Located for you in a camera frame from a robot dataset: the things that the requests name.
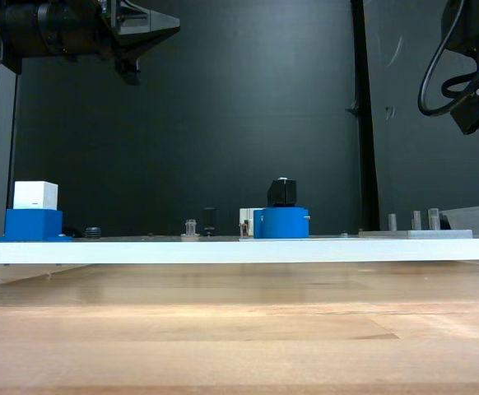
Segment clear plastic tub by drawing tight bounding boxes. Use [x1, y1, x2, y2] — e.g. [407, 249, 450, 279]
[439, 202, 479, 239]

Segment grey metal plate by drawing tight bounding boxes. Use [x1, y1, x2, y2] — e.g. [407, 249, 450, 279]
[358, 229, 474, 240]

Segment small black plug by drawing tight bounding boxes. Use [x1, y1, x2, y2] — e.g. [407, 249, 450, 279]
[202, 207, 217, 237]

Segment white cube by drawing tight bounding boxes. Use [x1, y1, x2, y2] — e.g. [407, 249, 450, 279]
[13, 179, 59, 211]

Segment clear plastic connector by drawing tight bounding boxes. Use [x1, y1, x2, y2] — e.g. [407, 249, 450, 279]
[181, 219, 201, 238]

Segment black block plug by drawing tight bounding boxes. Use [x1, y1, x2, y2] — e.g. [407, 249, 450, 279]
[267, 177, 299, 207]

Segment white connector housing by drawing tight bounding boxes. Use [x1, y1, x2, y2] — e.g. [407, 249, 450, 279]
[239, 207, 262, 239]

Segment blue square holder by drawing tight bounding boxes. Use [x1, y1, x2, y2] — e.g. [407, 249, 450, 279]
[0, 207, 74, 243]

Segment white board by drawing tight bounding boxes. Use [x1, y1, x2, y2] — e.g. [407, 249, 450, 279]
[0, 235, 479, 266]

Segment blue round holder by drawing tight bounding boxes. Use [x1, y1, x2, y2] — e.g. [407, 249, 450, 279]
[253, 206, 311, 239]

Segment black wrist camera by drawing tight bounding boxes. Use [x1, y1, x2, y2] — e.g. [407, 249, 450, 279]
[449, 61, 479, 137]

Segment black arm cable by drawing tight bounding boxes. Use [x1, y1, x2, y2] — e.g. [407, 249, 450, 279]
[417, 0, 479, 119]

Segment black vertical post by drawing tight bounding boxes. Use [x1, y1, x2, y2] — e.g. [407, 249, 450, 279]
[345, 0, 381, 232]

